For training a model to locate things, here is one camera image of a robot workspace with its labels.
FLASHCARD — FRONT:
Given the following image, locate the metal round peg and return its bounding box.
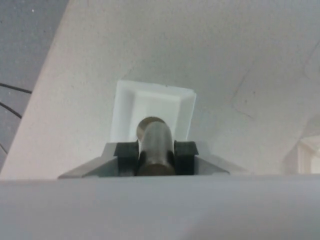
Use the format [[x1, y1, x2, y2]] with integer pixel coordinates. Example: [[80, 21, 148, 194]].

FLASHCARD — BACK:
[[136, 116, 176, 177]]

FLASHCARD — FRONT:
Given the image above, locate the black floor cable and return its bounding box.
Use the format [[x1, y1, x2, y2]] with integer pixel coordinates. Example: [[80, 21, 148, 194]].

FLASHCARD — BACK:
[[0, 101, 23, 118], [0, 82, 33, 95]]

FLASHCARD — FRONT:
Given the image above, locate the small white peg holder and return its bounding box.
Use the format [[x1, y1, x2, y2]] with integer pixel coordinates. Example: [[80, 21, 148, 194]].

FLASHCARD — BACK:
[[110, 79, 197, 144]]

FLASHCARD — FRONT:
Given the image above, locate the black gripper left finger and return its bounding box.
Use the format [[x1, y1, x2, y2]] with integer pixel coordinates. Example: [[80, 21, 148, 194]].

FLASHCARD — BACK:
[[57, 141, 141, 179]]

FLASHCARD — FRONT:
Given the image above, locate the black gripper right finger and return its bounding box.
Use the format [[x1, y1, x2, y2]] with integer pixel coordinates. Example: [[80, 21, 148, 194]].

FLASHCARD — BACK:
[[172, 140, 231, 176]]

